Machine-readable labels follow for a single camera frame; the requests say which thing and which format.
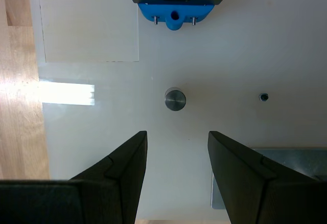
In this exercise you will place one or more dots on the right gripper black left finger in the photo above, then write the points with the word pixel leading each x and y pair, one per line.
pixel 122 183

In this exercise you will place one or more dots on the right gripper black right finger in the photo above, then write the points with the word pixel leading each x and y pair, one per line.
pixel 242 183

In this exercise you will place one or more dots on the short steel cylinder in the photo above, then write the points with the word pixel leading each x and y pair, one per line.
pixel 175 100

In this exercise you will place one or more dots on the white taskboard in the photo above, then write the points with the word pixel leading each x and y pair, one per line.
pixel 230 63

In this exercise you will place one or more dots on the grey metal peg holder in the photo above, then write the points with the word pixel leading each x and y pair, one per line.
pixel 293 160

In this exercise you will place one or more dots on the blue round connector mount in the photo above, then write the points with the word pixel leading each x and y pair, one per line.
pixel 153 11

